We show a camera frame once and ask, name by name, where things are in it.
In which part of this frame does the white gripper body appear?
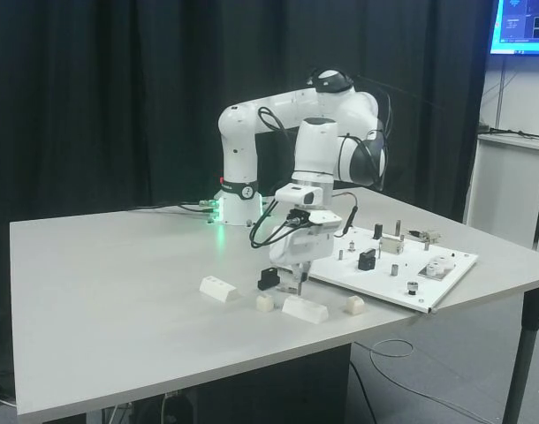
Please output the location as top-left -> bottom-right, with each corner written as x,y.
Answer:
268,225 -> 336,269

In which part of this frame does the white holder with round holes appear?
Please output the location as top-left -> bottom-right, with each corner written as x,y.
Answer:
281,294 -> 332,324

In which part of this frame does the black D-SUB plug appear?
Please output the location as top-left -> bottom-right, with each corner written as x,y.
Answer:
256,266 -> 280,291

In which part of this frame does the small cream plug holder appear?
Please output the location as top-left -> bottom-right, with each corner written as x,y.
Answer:
343,294 -> 366,315
253,294 -> 276,314

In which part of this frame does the white task board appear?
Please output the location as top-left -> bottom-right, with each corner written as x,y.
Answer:
305,223 -> 480,315

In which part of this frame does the white holder with square holes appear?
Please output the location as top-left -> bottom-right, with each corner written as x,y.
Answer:
198,276 -> 240,304

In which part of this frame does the grey multi-pin plug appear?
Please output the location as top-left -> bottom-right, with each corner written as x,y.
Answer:
408,228 -> 443,246

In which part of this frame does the white cabinet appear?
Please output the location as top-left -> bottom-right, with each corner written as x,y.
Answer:
462,132 -> 539,257

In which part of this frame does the dark table leg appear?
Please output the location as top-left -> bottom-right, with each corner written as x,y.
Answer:
503,289 -> 539,424

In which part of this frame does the black curtain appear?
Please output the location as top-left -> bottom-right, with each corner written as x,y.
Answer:
0,0 -> 492,398

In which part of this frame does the blue screen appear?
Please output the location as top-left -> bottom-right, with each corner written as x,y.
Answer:
489,0 -> 539,57

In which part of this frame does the black camera cable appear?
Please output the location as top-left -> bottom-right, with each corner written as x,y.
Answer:
249,198 -> 297,249

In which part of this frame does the small white camera box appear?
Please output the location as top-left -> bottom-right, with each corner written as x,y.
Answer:
275,185 -> 323,208

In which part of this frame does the grey floor cable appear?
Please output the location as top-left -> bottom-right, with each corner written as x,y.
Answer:
368,338 -> 509,424

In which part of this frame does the black base cable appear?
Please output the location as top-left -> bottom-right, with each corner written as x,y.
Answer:
130,201 -> 217,216

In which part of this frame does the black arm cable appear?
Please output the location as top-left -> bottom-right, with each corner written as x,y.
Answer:
256,65 -> 393,192

